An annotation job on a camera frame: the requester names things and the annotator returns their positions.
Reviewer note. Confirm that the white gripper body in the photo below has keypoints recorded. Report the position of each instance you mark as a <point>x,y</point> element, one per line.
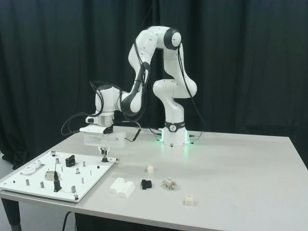
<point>106,140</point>

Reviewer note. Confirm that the metal bolt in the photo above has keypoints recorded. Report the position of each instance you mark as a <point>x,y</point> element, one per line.
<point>53,152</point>

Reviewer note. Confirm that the beige waterproof plug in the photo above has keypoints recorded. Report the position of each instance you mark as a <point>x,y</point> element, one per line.
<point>50,177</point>
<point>169,183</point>

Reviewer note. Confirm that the medium metal square peg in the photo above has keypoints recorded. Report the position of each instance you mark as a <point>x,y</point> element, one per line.
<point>42,185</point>

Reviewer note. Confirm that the clear Ethernet plug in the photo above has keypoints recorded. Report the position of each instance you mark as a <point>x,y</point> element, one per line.
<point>104,155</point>

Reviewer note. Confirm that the white task board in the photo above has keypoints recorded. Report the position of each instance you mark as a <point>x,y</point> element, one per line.
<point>36,193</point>

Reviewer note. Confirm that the flat white mounting plate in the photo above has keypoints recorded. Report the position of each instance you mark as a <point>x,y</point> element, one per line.
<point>91,129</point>

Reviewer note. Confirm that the white stepped peg holder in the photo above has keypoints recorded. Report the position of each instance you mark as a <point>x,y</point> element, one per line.
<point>128,190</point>
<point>116,185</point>

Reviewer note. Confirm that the small white plug holder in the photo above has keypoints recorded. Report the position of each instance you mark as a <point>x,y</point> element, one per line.
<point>149,168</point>
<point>188,200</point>

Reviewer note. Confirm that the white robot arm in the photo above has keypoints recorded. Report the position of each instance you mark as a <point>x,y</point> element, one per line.
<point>173,108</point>

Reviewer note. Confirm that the black curtain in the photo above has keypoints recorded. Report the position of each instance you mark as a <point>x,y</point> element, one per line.
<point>48,48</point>

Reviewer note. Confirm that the medium metal round peg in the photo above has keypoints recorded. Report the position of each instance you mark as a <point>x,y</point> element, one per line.
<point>27,182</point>

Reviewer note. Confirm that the small white box dark window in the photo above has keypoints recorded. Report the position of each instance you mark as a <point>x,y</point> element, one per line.
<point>91,119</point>

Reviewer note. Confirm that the white medium gear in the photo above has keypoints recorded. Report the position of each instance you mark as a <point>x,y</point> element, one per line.
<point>37,165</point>

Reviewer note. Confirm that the white large gear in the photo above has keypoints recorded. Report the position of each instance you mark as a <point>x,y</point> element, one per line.
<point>29,171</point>

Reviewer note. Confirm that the black D-SUB plug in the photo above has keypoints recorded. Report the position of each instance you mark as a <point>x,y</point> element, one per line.
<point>146,184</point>
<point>70,161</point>

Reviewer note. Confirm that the large metal square peg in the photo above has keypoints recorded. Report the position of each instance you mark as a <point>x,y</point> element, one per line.
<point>73,189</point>

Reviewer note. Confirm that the metal BNC plug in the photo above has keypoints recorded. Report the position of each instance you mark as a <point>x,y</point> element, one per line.
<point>77,171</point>

